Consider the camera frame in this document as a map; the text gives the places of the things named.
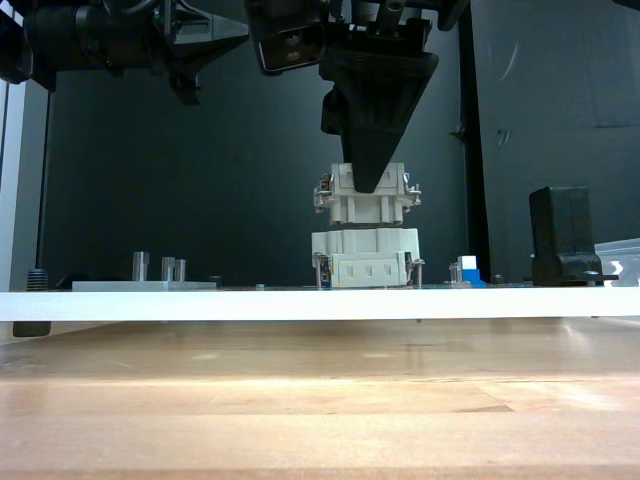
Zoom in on white task board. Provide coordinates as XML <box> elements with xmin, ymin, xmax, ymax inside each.
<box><xmin>0</xmin><ymin>279</ymin><xmax>640</xmax><ymax>322</ymax></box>

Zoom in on clear plastic tub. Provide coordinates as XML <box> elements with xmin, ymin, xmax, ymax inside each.
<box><xmin>594</xmin><ymin>238</ymin><xmax>640</xmax><ymax>289</ymax></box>

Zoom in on small blue white connector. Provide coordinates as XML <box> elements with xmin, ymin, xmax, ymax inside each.
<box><xmin>458</xmin><ymin>254</ymin><xmax>486</xmax><ymax>287</ymax></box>

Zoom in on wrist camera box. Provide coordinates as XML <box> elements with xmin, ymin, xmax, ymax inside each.
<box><xmin>257</xmin><ymin>22</ymin><xmax>329</xmax><ymax>77</ymax></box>

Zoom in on beige HAN10E connector insert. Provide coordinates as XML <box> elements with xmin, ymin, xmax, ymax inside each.
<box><xmin>313</xmin><ymin>160</ymin><xmax>422</xmax><ymax>229</ymax></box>

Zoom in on black clamp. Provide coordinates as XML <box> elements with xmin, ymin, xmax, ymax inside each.
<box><xmin>528</xmin><ymin>185</ymin><xmax>620</xmax><ymax>287</ymax></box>

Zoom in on black board foot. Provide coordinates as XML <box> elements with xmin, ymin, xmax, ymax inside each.
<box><xmin>13</xmin><ymin>319</ymin><xmax>51</xmax><ymax>337</ymax></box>

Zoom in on grey metal block with posts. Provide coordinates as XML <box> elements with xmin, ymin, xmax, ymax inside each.
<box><xmin>71</xmin><ymin>249</ymin><xmax>217</xmax><ymax>292</ymax></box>

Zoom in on black metal frame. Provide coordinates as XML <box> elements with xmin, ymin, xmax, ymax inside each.
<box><xmin>35</xmin><ymin>87</ymin><xmax>52</xmax><ymax>274</ymax></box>

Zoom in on black wall post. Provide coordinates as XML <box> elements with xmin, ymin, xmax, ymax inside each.
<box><xmin>452</xmin><ymin>19</ymin><xmax>494</xmax><ymax>281</ymax></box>

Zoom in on beige connector socket housing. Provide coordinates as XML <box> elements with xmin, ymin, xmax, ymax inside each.
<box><xmin>310</xmin><ymin>227</ymin><xmax>426</xmax><ymax>290</ymax></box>

